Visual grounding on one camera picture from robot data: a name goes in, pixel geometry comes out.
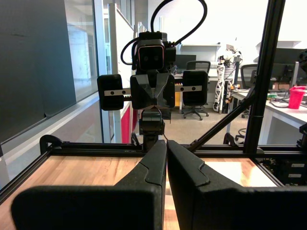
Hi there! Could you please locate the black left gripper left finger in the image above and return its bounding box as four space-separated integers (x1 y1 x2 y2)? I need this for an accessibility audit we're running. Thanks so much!
11 140 167 230

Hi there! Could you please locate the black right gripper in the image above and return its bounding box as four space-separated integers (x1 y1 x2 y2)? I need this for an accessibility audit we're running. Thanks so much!
97 70 209 111

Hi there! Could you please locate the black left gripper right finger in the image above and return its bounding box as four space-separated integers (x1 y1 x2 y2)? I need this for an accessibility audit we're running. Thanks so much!
167 140 307 230

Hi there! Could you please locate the red partition panel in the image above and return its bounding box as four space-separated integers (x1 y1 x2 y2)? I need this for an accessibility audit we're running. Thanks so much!
121 103 139 144

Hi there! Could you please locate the small black monitor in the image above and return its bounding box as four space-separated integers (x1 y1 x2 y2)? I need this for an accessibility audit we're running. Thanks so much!
176 54 197 69

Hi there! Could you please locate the black office chair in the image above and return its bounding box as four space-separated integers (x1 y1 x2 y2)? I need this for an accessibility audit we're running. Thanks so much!
182 60 211 121
240 63 259 119

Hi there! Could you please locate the black equipment box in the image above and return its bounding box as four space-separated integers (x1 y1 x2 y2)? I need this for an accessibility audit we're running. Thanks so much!
255 157 307 187

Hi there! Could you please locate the white lattice stand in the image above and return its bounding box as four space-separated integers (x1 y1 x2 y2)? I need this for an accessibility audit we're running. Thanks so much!
214 43 243 113

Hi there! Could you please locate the white office desk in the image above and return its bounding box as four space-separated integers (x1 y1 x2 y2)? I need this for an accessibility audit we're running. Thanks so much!
231 88 307 146

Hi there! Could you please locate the pink plastic bin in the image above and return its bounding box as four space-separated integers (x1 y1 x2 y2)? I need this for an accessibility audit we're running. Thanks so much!
288 85 307 110

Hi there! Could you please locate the large black monitor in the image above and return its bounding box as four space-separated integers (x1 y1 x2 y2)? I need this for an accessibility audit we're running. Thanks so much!
271 47 307 81

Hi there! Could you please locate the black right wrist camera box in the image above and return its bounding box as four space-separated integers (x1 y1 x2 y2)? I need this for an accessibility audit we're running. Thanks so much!
137 39 165 72

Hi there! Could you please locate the right arm short black cable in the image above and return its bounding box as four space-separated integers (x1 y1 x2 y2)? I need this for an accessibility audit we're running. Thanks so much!
120 37 140 66

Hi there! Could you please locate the right arm long black cable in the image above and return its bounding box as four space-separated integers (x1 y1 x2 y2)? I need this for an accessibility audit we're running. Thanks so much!
150 0 208 46

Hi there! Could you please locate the black aluminium frame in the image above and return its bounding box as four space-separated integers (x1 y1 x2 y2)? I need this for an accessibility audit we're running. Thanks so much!
0 0 307 204

